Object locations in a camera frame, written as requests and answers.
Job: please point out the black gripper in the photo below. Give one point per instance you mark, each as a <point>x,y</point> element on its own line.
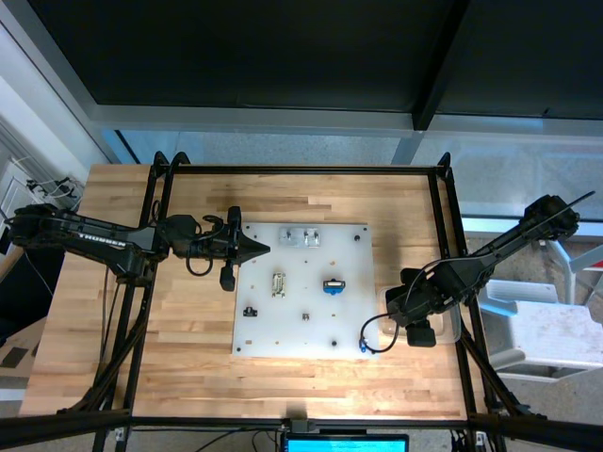
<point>424,301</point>
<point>233,245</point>

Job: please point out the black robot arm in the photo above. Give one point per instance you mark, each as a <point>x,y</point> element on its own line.
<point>499,249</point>
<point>103,240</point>

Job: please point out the grey connector housing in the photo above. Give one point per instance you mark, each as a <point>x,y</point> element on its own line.
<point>279,285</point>

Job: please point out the clear plastic tub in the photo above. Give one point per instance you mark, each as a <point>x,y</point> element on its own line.
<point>450,320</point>

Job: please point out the blue white connector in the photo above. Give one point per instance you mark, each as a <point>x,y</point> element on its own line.
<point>363,345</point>

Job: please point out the black silver D-sub connector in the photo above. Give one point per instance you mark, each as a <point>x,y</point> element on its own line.
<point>334,285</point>

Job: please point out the white board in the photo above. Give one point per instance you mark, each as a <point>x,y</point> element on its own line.
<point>264,339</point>

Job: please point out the black table clamp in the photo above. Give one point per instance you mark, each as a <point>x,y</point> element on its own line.
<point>444,162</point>
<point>159,162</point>
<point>179,157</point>

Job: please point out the blue screen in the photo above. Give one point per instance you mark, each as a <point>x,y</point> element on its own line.
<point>344,445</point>

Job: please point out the white step stool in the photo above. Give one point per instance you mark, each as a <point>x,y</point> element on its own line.
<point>551,329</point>

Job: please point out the grey metal stand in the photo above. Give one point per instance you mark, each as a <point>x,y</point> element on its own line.
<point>563,268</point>

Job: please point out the red panel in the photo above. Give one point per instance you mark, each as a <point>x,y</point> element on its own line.
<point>594,267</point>

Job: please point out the black case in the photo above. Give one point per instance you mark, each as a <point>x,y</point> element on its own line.
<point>23,292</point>

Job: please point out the cardboard sheet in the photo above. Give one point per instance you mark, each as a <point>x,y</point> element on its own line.
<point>33,339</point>

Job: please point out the blue connector mount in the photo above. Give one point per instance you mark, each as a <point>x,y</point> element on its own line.
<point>333,293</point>

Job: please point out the small camera box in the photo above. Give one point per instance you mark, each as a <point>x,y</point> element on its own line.
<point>298,425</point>

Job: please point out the black wall column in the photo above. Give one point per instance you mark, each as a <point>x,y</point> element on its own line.
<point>443,61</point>

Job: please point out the black frame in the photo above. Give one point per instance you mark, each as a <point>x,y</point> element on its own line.
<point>56,424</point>

